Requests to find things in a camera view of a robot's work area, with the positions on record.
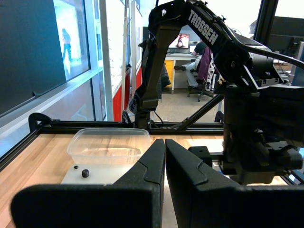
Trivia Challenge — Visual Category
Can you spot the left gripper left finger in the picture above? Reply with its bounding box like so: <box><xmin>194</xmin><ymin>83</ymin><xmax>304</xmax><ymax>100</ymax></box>
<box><xmin>10</xmin><ymin>139</ymin><xmax>166</xmax><ymax>228</ymax></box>

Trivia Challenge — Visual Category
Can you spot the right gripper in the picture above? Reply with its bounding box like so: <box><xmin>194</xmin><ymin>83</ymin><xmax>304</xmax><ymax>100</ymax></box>
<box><xmin>189</xmin><ymin>92</ymin><xmax>304</xmax><ymax>185</ymax></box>

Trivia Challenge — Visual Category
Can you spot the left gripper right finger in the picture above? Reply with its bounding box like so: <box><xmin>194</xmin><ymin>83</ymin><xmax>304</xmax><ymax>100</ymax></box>
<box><xmin>165</xmin><ymin>139</ymin><xmax>304</xmax><ymax>228</ymax></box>

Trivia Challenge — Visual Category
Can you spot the white board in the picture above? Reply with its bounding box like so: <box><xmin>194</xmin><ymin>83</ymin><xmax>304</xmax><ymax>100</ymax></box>
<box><xmin>60</xmin><ymin>161</ymin><xmax>294</xmax><ymax>228</ymax></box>

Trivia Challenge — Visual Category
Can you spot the clear plastic tub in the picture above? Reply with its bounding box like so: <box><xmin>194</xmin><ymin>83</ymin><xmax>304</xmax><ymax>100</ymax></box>
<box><xmin>66</xmin><ymin>127</ymin><xmax>152</xmax><ymax>167</ymax></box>

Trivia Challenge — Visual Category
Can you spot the office chair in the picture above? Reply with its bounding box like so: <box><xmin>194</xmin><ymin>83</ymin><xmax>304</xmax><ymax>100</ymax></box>
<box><xmin>187</xmin><ymin>46</ymin><xmax>215</xmax><ymax>103</ymax></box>

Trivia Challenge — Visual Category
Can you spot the person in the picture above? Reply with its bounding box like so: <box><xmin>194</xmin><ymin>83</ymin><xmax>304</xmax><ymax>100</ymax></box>
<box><xmin>174</xmin><ymin>39</ymin><xmax>216</xmax><ymax>90</ymax></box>

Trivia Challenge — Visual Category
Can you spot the yellow cabinet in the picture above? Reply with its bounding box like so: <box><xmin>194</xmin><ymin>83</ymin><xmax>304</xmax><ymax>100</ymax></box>
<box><xmin>164</xmin><ymin>59</ymin><xmax>175</xmax><ymax>89</ymax></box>

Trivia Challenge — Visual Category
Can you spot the white desk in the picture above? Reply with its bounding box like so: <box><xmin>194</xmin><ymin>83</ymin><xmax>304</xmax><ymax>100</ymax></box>
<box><xmin>165</xmin><ymin>53</ymin><xmax>200</xmax><ymax>95</ymax></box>

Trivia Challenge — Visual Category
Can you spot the computer monitor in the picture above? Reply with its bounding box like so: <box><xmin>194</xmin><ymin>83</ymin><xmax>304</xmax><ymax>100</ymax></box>
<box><xmin>167</xmin><ymin>33</ymin><xmax>190</xmax><ymax>54</ymax></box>

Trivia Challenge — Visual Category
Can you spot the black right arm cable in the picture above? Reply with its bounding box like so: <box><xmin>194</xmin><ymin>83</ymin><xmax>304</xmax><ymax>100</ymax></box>
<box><xmin>220</xmin><ymin>14</ymin><xmax>304</xmax><ymax>72</ymax></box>

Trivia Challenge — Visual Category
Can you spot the black table frame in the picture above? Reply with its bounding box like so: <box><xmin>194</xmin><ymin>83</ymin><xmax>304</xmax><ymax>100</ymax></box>
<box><xmin>0</xmin><ymin>0</ymin><xmax>304</xmax><ymax>186</ymax></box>

